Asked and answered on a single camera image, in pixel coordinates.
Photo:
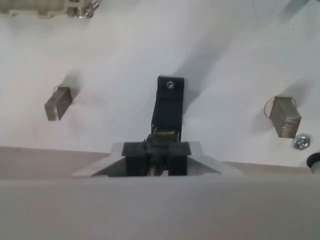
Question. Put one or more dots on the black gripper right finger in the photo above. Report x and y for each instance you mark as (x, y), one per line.
(178, 161)

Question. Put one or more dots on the black USB plug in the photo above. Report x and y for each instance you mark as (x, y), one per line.
(157, 143)

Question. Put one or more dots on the metal square peg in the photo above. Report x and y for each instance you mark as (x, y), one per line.
(57, 105)
(287, 120)

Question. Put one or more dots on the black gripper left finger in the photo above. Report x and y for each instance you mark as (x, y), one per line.
(133, 161)

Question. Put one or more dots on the white task board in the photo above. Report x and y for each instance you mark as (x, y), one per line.
(120, 62)

